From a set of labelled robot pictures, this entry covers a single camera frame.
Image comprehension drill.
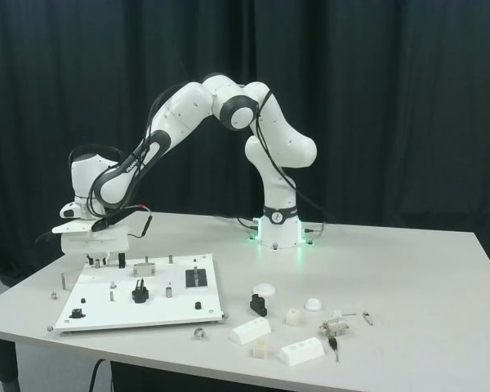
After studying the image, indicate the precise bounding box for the white large gear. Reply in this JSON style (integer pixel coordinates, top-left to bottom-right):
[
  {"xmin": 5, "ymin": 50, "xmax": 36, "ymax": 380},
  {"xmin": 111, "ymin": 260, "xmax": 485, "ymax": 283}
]
[{"xmin": 254, "ymin": 283, "xmax": 277, "ymax": 300}]

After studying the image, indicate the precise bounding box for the white task board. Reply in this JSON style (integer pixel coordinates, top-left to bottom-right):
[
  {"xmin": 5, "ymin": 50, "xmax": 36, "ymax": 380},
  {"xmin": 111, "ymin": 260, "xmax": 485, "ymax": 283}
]
[{"xmin": 45, "ymin": 252, "xmax": 229, "ymax": 338}]

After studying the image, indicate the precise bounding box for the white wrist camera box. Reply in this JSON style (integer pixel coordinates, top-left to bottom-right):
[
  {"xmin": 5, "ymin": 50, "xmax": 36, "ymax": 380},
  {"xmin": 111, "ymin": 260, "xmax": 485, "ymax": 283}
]
[{"xmin": 59, "ymin": 202, "xmax": 82, "ymax": 220}]

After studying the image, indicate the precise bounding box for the black floor cable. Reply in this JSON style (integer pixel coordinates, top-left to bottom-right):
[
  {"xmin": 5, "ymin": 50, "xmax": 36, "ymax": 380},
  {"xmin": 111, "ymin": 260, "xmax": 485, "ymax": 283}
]
[{"xmin": 90, "ymin": 358, "xmax": 109, "ymax": 392}]

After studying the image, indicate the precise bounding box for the black table leg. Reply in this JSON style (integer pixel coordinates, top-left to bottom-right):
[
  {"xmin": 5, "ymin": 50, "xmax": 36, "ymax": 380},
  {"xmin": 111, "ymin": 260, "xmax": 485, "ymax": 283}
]
[{"xmin": 0, "ymin": 334, "xmax": 20, "ymax": 392}]

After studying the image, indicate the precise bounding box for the black curtain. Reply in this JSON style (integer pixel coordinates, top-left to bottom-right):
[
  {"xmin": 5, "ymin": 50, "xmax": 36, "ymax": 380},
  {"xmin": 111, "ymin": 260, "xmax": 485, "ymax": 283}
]
[{"xmin": 0, "ymin": 0, "xmax": 490, "ymax": 273}]

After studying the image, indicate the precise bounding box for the flat white mounting plate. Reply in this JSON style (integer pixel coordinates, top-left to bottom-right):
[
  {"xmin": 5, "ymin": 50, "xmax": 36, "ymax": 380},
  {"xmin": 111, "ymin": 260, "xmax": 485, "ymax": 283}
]
[{"xmin": 51, "ymin": 220, "xmax": 96, "ymax": 235}]

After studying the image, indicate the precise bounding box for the black base cable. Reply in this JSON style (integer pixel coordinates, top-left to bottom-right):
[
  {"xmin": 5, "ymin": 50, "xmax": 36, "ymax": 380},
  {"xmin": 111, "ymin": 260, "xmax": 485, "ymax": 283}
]
[
  {"xmin": 301, "ymin": 221, "xmax": 326, "ymax": 240},
  {"xmin": 235, "ymin": 215, "xmax": 263, "ymax": 230}
]

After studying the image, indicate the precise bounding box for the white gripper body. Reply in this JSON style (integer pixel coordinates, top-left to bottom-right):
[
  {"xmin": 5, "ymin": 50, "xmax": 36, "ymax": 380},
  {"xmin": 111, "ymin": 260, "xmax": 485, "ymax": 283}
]
[{"xmin": 60, "ymin": 223, "xmax": 130, "ymax": 256}]

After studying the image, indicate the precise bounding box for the black box under table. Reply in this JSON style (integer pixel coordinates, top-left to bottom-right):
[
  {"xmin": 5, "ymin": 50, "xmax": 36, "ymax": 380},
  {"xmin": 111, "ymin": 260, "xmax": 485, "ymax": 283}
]
[{"xmin": 109, "ymin": 359, "xmax": 229, "ymax": 392}]

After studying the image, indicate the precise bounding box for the black D-SUB plug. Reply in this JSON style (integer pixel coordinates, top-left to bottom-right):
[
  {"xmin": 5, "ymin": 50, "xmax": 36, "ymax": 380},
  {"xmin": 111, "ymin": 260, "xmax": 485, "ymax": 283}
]
[{"xmin": 248, "ymin": 292, "xmax": 270, "ymax": 318}]

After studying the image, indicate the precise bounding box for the thin black rod on wire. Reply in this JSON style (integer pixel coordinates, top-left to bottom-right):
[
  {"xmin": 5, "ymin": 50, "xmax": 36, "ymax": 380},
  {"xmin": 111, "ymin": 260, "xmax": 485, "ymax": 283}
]
[{"xmin": 105, "ymin": 203, "xmax": 155, "ymax": 240}]

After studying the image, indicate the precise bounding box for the long white peg holder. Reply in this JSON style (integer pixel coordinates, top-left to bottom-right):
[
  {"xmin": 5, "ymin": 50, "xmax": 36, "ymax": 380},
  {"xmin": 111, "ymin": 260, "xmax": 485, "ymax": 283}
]
[
  {"xmin": 229, "ymin": 317, "xmax": 273, "ymax": 344},
  {"xmin": 278, "ymin": 336, "xmax": 326, "ymax": 366}
]

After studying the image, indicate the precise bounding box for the black camera cable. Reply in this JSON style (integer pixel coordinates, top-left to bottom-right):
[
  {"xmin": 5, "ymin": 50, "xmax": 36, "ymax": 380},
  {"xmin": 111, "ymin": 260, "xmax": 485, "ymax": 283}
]
[{"xmin": 33, "ymin": 231, "xmax": 65, "ymax": 247}]

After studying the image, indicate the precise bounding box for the black forearm cable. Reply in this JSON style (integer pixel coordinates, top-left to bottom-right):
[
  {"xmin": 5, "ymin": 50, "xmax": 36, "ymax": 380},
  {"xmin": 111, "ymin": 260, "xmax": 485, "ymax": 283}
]
[{"xmin": 69, "ymin": 87, "xmax": 177, "ymax": 224}]

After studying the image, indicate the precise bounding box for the black shoulder cable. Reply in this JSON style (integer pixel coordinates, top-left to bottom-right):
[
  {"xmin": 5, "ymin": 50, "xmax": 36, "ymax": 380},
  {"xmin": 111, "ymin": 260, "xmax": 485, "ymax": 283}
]
[{"xmin": 251, "ymin": 87, "xmax": 326, "ymax": 232}]

